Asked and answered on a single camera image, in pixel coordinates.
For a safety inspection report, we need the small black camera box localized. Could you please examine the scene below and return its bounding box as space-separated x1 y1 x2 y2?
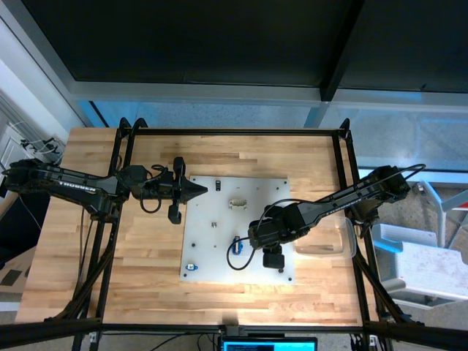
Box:
220 317 245 336

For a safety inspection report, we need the screen with blue edge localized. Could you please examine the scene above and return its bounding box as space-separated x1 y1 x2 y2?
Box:
218 336 318 351

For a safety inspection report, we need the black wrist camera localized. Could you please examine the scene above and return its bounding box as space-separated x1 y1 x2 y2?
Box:
247 218 267 252

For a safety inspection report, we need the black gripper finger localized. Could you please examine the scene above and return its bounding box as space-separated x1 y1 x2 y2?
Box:
184 175 209 191
184 189 208 204

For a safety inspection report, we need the blue round holder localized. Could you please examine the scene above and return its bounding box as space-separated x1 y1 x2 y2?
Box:
230 235 246 257

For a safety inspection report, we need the white step stool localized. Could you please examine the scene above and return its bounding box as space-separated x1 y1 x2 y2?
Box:
372 222 468 312

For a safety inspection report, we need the black table frame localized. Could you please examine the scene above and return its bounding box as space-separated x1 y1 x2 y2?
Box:
0 116 468 351

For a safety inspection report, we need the grey metal chair frame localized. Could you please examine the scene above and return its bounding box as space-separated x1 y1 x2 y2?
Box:
416 181 468 249

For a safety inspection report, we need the white taskboard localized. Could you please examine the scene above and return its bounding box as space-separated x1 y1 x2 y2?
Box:
179 175 296 285

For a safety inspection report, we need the clear plastic tub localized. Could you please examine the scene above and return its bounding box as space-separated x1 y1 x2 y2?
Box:
294 216 358 260

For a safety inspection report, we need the black wall pillar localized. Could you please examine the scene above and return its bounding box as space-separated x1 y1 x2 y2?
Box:
320 0 366 102

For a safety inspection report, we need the cardboard box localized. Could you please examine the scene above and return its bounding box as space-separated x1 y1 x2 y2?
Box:
0 245 37 293

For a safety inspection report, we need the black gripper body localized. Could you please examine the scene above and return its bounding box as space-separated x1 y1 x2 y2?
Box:
262 211 304 271
148 156 189 225

